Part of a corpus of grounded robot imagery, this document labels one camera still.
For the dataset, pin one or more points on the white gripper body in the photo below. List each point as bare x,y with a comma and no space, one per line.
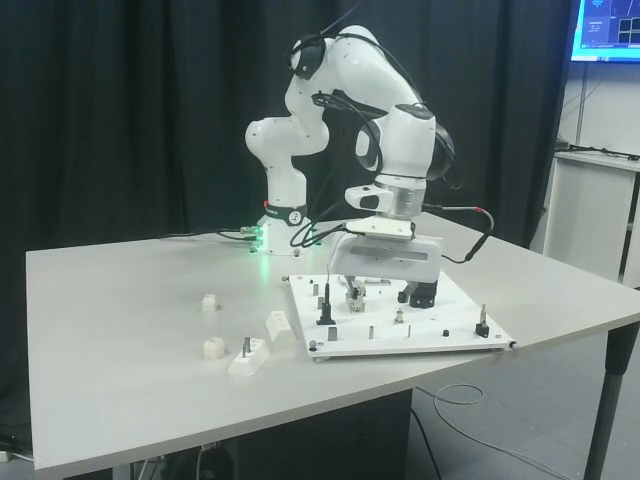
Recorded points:
390,267

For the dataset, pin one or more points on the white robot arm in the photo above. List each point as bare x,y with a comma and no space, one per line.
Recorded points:
310,100

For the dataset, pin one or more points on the wide metal square peg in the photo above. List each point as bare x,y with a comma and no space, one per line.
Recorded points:
332,335

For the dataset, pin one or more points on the white peg holder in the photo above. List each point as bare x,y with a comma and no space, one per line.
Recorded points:
257,351

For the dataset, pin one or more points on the large metal square peg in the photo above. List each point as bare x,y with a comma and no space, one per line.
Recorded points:
245,347

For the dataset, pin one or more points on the small upright metal connector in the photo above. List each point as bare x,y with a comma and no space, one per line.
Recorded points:
399,316

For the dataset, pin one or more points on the flat white mounting plate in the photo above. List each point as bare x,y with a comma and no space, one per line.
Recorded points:
380,227

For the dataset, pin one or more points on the white task board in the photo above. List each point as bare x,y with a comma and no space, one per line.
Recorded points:
390,347

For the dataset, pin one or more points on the white wedge-shaped holder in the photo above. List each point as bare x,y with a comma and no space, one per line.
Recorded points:
280,330

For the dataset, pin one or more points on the small white cube holder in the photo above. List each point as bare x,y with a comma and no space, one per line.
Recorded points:
209,303

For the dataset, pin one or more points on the white cabinet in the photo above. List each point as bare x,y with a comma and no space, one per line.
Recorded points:
590,210

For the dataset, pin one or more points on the dark grey table leg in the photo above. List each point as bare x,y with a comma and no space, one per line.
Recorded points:
607,400

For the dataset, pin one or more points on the black curtain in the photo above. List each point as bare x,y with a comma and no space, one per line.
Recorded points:
125,125

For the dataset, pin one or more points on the blue screen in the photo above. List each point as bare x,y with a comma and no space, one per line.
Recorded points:
610,30

